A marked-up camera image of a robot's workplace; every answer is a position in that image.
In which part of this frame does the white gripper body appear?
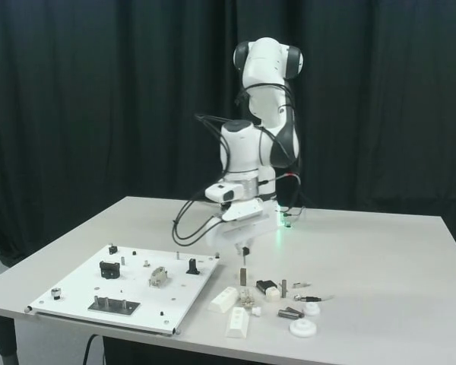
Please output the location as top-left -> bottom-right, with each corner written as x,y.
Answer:
205,210 -> 281,248

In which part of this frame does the white peg holder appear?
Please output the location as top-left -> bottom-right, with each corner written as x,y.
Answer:
226,306 -> 251,339
209,286 -> 239,314

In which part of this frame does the black D-SUB plug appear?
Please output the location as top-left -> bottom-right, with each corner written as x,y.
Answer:
255,278 -> 281,302

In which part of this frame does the metal BNC plug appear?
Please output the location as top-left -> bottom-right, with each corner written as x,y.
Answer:
293,293 -> 336,304

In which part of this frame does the dark metal bolt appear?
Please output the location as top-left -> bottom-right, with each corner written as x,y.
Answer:
277,307 -> 303,320

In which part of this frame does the white large gear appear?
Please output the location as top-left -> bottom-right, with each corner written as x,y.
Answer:
288,319 -> 318,338

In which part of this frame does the white task board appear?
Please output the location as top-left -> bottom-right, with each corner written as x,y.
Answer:
25,243 -> 223,338

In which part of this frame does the black curtain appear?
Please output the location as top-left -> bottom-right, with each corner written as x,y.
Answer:
0,0 -> 456,267

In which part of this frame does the grey table leg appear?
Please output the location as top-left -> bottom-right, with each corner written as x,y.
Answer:
0,312 -> 21,365

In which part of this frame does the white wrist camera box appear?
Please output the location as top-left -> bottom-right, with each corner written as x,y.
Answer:
204,182 -> 245,204

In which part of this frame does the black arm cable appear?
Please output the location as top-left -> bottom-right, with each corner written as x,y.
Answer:
172,195 -> 229,247
195,111 -> 236,160

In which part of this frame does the black cable with red tag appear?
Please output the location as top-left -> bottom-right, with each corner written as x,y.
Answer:
275,171 -> 309,226

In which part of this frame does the black floor cable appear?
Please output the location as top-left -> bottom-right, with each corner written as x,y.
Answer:
83,333 -> 102,365

